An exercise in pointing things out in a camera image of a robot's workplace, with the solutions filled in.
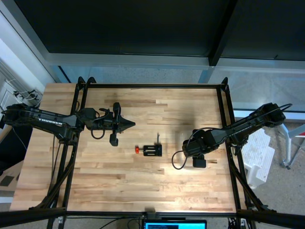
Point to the black table-level camera box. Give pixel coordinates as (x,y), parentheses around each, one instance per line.
(152,215)

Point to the grey metal chair legs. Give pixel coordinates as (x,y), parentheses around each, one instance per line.
(288,152)

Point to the white foam block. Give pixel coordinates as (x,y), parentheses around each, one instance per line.
(258,162)

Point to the laptop screen with blue edge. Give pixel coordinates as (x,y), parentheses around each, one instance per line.
(174,225)

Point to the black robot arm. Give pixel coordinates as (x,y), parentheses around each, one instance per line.
(238,130)
(47,120)

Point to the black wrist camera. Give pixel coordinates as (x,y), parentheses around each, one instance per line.
(187,148)

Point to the red and white object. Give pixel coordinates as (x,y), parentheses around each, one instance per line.
(302,133)

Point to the brown cardboard box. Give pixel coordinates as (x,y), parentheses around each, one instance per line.
(10,174)

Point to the black metal frame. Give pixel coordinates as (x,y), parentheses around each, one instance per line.
(152,86)

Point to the clear plastic tub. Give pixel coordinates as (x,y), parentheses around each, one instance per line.
(179,143)

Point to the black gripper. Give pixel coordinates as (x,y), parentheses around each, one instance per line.
(112,124)
(199,150)

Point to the black room pillar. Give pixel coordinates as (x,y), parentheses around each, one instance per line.
(221,35)

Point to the black vise with orange knob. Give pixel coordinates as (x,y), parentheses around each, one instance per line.
(152,150)

